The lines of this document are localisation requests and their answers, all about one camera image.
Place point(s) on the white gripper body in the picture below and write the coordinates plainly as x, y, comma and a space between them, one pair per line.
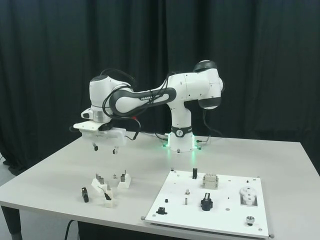
105, 137

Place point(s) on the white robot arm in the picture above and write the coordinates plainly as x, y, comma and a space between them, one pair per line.
180, 105

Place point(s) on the flat white mounting plate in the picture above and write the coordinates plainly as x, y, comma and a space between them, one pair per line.
90, 126

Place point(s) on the metal square peg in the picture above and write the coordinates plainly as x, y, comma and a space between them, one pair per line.
122, 179

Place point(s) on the metal round peg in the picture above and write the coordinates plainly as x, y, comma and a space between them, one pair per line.
102, 180
99, 178

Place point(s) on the thin black rod red tag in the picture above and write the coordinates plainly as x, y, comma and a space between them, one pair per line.
137, 125

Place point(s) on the long white peg holder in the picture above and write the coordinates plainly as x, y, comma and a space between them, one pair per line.
97, 186

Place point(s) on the small white peg holder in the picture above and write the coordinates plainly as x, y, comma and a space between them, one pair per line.
108, 192

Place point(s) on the black D-SUB plug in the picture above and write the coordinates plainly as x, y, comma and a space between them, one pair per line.
85, 195

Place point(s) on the white plug holder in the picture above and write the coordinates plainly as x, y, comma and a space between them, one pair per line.
110, 203

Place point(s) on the white task board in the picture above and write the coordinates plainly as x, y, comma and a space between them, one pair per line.
175, 195

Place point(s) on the black control box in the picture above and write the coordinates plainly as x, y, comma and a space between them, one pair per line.
112, 231

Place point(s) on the black USB plug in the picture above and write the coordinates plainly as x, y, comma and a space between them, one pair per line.
194, 173

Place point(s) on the black curtains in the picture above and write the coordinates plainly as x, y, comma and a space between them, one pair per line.
50, 50

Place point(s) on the black waterproof plug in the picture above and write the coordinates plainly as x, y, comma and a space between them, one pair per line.
206, 200

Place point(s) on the black table leg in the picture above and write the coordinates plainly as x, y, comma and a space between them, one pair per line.
11, 222

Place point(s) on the white large gear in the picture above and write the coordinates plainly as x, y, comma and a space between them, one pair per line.
246, 191

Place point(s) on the white medium gear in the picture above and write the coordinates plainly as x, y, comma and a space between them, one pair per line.
248, 197

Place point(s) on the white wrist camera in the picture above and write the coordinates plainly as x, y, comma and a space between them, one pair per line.
87, 114

